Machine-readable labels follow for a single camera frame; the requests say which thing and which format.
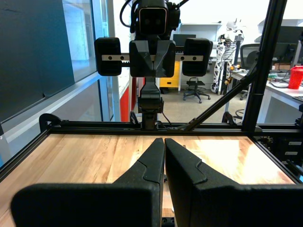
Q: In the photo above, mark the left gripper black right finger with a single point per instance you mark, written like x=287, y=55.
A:
x=225, y=205

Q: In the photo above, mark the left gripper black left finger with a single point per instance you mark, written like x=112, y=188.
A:
x=94, y=203

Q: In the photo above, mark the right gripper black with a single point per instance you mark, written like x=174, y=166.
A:
x=107, y=68

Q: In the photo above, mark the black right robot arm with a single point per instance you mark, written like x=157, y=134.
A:
x=151, y=99

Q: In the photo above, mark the yellow drawer cabinet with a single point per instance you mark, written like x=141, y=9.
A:
x=169, y=80

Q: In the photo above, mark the small dark monitor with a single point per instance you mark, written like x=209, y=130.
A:
x=182, y=39

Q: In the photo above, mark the black electronics box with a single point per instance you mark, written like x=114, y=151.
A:
x=279, y=149

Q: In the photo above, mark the black mesh office chair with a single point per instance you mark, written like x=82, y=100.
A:
x=248, y=56

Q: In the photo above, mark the white desk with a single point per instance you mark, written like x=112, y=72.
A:
x=279, y=94

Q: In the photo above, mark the dark computer monitor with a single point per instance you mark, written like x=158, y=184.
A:
x=284, y=37

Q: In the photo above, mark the red plastic cup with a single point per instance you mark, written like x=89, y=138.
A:
x=295, y=78

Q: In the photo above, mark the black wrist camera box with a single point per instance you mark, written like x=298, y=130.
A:
x=152, y=19

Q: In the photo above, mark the white skeletal robot frame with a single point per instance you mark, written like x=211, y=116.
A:
x=221, y=56

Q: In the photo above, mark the grey window frame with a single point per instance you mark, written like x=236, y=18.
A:
x=71, y=92

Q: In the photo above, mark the black frame corner bracket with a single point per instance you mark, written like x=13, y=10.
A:
x=46, y=118
x=228, y=117

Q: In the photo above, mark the black aluminium frame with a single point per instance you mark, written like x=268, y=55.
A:
x=260, y=71

